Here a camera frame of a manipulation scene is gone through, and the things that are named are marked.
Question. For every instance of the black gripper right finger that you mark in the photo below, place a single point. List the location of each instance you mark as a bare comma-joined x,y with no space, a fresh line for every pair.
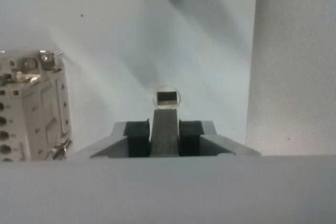
190,134

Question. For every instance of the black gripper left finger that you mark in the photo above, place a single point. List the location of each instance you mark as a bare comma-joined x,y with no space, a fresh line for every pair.
136,134

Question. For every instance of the large metal square peg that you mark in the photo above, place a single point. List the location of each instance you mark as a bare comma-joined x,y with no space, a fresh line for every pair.
165,132

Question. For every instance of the white task board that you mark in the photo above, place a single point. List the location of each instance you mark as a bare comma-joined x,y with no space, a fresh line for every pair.
105,24

